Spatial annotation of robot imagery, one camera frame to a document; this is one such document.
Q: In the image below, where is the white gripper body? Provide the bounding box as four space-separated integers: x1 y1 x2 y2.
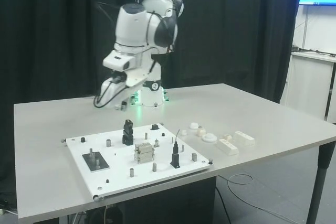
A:
100 76 135 109

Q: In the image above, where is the flat white mounting plate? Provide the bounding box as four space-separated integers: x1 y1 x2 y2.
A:
125 72 148 87

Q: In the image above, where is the black D-SUB plug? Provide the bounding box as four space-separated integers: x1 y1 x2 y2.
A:
121 119 135 146

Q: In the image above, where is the beige rectangular plug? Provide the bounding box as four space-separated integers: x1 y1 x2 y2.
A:
133 143 155 162

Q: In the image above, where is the white task board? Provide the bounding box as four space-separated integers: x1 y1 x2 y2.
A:
59 122 215 202

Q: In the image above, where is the black curtain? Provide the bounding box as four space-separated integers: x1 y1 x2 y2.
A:
0 0 301 209

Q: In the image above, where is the long white peg holder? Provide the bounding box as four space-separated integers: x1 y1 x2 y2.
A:
216 138 239 156
233 131 256 146

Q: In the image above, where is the black table leg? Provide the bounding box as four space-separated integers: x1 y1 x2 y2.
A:
306 144 332 224

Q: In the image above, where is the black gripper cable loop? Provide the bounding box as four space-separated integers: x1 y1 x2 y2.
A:
93 77 117 109

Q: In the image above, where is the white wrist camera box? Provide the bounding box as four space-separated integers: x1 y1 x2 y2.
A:
102 50 135 72

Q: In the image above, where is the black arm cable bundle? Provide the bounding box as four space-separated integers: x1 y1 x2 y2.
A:
96 0 176 57

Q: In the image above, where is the black plug with short cable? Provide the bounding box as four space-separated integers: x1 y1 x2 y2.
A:
170 129 183 169

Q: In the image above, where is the beige hanging cable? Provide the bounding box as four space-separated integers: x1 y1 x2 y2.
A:
103 199 110 224

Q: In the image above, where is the grey floor cable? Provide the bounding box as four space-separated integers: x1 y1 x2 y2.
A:
217 173 283 224

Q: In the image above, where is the black floor cable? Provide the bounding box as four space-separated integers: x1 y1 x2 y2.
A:
215 185 237 224

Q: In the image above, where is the black device with cable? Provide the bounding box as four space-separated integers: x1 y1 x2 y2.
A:
290 46 336 57

